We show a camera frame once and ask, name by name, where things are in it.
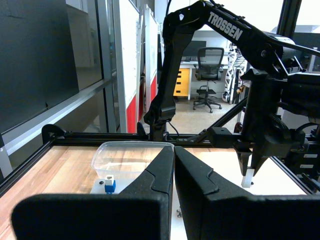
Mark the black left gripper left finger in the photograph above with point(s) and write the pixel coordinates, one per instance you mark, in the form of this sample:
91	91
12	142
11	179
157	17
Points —
112	215

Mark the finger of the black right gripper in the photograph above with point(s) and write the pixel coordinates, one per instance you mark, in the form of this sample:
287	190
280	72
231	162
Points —
243	160
258	158

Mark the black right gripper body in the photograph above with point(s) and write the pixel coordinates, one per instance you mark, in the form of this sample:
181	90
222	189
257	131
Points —
262	112

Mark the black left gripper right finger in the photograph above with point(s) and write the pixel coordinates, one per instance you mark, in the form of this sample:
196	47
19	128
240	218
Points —
237	217

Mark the small white bar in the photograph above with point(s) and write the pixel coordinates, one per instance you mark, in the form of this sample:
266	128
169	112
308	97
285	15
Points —
246	181

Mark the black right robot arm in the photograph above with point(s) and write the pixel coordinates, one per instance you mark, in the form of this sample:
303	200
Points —
175	50

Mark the small blue holder white insert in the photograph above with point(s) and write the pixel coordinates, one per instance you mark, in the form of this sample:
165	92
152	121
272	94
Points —
110	187

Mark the black box with white labels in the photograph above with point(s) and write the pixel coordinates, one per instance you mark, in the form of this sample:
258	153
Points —
307	161

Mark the white black lattice structure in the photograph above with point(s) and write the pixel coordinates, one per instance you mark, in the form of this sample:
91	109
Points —
230	75

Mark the clear plastic tub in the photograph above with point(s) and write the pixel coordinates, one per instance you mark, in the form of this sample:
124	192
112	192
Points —
120	160

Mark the small metal clip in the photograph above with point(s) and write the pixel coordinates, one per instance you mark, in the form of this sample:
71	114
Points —
178	213

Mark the white task board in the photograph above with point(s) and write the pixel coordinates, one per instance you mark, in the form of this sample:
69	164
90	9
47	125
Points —
178	230

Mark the black mesh office chair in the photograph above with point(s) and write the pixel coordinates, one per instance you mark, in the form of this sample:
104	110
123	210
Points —
208	75

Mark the yellow drawer cabinet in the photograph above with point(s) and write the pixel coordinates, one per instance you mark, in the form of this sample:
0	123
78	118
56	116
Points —
183	82

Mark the large dark monitor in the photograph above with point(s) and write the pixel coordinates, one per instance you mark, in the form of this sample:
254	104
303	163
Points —
310	40

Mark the white office desk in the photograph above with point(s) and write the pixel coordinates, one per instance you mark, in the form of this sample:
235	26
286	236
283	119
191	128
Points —
187	65

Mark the black computer monitor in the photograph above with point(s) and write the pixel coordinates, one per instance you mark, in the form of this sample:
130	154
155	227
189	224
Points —
192	48

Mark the white red partition panel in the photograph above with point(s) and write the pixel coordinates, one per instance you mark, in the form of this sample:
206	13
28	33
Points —
153	87
131	115

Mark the black table frame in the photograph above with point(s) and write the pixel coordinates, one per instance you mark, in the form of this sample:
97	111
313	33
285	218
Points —
87	137

